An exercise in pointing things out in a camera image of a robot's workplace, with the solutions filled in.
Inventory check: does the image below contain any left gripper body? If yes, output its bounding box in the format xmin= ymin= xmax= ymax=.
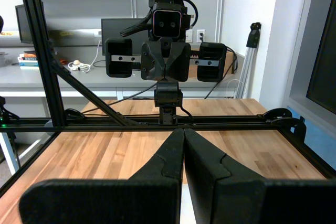
xmin=104 ymin=37 xmax=227 ymax=82

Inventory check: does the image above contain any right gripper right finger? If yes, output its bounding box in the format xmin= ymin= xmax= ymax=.
xmin=184 ymin=128 xmax=336 ymax=224

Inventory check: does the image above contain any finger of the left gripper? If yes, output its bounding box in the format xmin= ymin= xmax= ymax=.
xmin=165 ymin=42 xmax=192 ymax=82
xmin=140 ymin=41 xmax=166 ymax=81

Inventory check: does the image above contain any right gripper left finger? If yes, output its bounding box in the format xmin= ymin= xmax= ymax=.
xmin=18 ymin=128 xmax=185 ymax=224

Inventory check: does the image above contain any white taskboard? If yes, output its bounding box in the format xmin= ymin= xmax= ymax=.
xmin=181 ymin=180 xmax=196 ymax=224

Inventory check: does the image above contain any brown box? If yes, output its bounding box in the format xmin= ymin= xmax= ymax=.
xmin=187 ymin=49 xmax=236 ymax=79

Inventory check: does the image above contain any black computer monitor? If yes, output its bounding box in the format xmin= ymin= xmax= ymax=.
xmin=15 ymin=4 xmax=45 ymax=44
xmin=101 ymin=18 xmax=151 ymax=57

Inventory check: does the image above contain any grey tripod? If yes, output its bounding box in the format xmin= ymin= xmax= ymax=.
xmin=235 ymin=21 xmax=263 ymax=99

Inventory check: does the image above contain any stack of books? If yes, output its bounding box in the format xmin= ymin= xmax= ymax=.
xmin=17 ymin=52 xmax=39 ymax=68

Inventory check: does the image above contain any black control box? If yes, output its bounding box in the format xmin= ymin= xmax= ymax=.
xmin=0 ymin=95 xmax=20 ymax=130

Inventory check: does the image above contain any braided black left arm cable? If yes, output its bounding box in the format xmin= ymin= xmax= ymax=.
xmin=120 ymin=18 xmax=153 ymax=39

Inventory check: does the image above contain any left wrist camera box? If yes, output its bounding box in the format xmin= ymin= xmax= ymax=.
xmin=151 ymin=8 xmax=184 ymax=38

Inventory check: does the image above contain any coiled white cable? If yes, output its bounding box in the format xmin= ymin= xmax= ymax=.
xmin=67 ymin=59 xmax=92 ymax=72

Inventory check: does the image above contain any black left camera cable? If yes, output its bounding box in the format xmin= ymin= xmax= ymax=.
xmin=182 ymin=0 xmax=198 ymax=29

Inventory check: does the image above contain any black aluminium frame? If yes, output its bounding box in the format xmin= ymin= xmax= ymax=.
xmin=0 ymin=0 xmax=336 ymax=201

